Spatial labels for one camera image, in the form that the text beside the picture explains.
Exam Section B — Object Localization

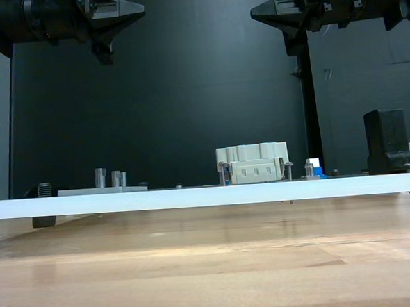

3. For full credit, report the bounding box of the beige multi-pin connector housing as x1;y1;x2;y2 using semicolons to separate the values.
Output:
214;141;291;187

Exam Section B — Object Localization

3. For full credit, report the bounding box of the black USB socket housing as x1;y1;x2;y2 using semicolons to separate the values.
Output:
357;107;410;177

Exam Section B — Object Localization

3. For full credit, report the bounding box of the small blue white connector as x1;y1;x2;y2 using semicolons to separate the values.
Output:
305;156;328;180

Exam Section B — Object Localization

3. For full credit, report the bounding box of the black vertical pillar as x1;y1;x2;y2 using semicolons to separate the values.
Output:
286;28;327;179

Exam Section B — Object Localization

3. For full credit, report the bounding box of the silver mounting screw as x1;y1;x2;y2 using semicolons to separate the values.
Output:
283;160;296;182

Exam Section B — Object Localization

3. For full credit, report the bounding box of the grey metal plate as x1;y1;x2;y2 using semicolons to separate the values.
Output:
56;184;149;197

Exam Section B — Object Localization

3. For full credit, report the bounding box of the black knurled bolt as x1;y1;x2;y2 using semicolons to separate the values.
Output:
28;181;56;229

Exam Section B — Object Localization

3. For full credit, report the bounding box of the white task board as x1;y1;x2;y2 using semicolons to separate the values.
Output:
0;172;410;221

